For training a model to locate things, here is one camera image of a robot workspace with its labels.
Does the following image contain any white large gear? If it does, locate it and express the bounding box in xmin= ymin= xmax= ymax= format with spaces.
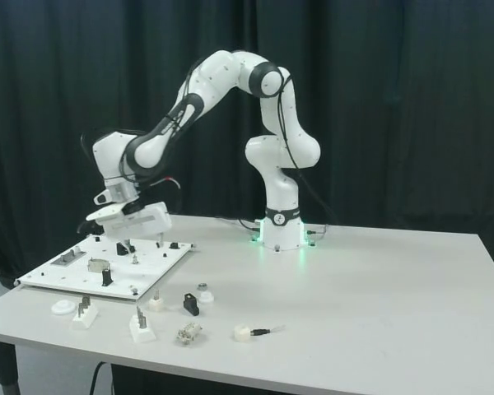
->
xmin=51 ymin=300 xmax=76 ymax=318

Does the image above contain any black plug with short cable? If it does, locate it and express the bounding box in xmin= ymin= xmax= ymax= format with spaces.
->
xmin=249 ymin=323 xmax=287 ymax=337

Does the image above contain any white square peg holder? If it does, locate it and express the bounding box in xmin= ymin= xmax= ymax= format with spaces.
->
xmin=70 ymin=306 xmax=100 ymax=332

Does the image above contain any white task board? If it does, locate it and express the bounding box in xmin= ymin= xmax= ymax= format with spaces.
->
xmin=15 ymin=233 xmax=201 ymax=300

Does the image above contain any white round peg holder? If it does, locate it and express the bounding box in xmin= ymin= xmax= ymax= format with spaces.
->
xmin=128 ymin=314 xmax=157 ymax=344

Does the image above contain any black D-SUB plug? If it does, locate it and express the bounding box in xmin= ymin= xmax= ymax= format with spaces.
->
xmin=182 ymin=291 xmax=200 ymax=318

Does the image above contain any black curtain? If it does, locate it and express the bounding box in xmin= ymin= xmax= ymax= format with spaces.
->
xmin=0 ymin=0 xmax=494 ymax=285

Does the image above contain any black cable on table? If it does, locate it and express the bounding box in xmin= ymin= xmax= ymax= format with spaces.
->
xmin=216 ymin=216 xmax=263 ymax=239

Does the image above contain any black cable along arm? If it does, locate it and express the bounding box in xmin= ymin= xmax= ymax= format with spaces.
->
xmin=80 ymin=65 xmax=314 ymax=231

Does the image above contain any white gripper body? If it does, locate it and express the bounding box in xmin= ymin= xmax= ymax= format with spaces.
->
xmin=102 ymin=200 xmax=175 ymax=244

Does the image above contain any grey connector cable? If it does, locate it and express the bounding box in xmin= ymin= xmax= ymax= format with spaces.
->
xmin=306 ymin=223 xmax=329 ymax=240

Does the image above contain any black table leg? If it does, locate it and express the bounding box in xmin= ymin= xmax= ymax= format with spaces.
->
xmin=0 ymin=337 xmax=17 ymax=395

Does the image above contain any black floor cable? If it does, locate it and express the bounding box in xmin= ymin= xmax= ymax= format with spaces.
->
xmin=91 ymin=360 xmax=113 ymax=395

